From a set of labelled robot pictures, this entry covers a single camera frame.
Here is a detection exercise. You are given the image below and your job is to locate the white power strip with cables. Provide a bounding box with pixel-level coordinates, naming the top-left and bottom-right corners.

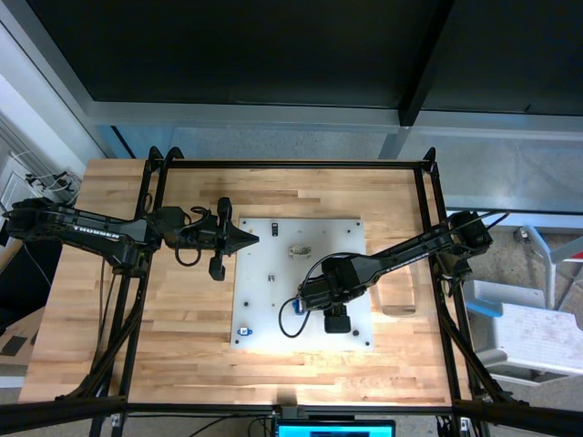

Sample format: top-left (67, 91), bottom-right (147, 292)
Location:
top-left (22, 169), bottom-right (82, 198)

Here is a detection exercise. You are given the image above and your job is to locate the black table-edge camera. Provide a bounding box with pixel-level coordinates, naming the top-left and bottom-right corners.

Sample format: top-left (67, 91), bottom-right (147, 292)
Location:
top-left (277, 403), bottom-right (305, 422)

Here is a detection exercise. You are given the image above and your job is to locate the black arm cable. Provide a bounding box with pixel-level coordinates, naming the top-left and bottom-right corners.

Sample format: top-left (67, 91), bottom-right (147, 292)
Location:
top-left (278, 259), bottom-right (329, 339)
top-left (174, 207), bottom-right (205, 268)

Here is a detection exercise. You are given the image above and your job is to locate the white plastic step stool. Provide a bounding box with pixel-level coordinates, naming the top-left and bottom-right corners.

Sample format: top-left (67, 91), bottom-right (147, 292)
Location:
top-left (467, 279), bottom-right (583, 388)

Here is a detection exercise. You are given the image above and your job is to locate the clear plastic tub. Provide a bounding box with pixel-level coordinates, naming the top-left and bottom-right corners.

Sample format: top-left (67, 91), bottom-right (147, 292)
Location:
top-left (376, 261), bottom-right (418, 319)

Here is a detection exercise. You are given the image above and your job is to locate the black metal frame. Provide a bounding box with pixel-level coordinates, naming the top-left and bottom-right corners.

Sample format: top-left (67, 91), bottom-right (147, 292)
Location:
top-left (0, 145), bottom-right (583, 437)

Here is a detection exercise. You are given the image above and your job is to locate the blue-edged screen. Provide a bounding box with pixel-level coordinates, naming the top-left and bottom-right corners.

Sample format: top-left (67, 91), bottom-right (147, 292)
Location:
top-left (272, 418), bottom-right (396, 437)

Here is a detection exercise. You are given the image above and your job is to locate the grey tubular ladder frame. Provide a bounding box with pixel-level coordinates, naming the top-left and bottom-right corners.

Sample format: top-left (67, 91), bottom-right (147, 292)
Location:
top-left (514, 222), bottom-right (583, 315)

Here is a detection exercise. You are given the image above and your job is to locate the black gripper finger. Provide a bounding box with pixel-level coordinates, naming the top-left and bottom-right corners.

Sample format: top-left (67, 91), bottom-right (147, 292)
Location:
top-left (230, 221), bottom-right (260, 240)
top-left (230, 239), bottom-right (260, 257)

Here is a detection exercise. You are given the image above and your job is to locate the white assembly board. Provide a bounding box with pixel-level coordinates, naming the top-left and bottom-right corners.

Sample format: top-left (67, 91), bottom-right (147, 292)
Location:
top-left (231, 217), bottom-right (376, 353)

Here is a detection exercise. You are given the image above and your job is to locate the brown cardboard box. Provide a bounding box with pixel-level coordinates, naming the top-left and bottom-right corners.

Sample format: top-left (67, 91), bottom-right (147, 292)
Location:
top-left (0, 307), bottom-right (46, 371)

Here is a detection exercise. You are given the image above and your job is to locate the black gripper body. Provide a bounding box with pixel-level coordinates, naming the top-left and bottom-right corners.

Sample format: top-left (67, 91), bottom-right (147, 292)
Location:
top-left (298, 275), bottom-right (353, 335)
top-left (199, 198), bottom-right (233, 281)

